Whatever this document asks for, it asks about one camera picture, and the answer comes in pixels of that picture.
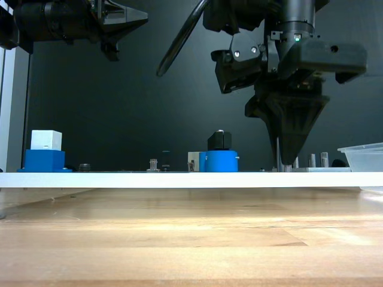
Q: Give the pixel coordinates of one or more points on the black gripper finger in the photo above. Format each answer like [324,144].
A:
[134,16]
[254,107]
[296,119]
[119,31]

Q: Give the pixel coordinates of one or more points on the white taskboard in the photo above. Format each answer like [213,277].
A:
[179,179]

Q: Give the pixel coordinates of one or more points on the black block with metal strip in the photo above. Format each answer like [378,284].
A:
[218,140]

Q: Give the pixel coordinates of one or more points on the grey metal peg block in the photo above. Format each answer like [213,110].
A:
[326,169]

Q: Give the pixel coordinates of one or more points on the blue round holder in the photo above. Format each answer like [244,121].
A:
[221,161]

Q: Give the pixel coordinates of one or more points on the cream connector housing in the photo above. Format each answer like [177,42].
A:
[194,160]

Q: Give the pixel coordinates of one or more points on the clear plastic tub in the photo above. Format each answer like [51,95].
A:
[365,161]

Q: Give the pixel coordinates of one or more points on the white square block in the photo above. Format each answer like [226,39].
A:
[46,140]

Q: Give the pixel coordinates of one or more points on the small metal stud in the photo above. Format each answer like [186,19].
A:
[153,166]

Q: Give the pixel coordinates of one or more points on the black threaded knob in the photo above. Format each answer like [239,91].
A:
[84,167]

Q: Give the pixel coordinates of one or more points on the blue square holder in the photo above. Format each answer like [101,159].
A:
[45,161]

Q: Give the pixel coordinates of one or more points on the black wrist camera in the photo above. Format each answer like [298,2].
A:
[236,74]

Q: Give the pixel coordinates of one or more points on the black aluminium frame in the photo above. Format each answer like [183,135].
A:
[26,104]

